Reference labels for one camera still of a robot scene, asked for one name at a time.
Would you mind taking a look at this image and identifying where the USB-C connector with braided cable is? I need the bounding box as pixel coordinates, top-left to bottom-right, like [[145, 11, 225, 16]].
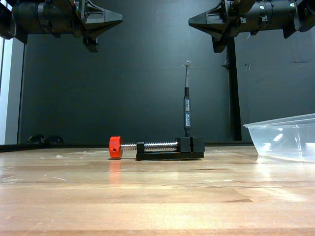
[[181, 59, 192, 113]]

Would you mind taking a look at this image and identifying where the black vise with orange knob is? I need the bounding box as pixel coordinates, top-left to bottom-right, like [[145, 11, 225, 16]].
[[109, 136, 205, 162]]

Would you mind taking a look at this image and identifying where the clear plastic tub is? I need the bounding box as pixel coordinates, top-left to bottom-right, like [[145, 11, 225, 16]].
[[243, 113, 315, 163]]

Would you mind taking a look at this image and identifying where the black curved frame bracket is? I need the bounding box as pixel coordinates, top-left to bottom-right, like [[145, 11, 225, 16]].
[[27, 134, 45, 145], [42, 135, 64, 145]]

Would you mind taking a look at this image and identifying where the black metal table frame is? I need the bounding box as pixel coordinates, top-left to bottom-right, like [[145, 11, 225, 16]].
[[0, 141, 255, 152]]

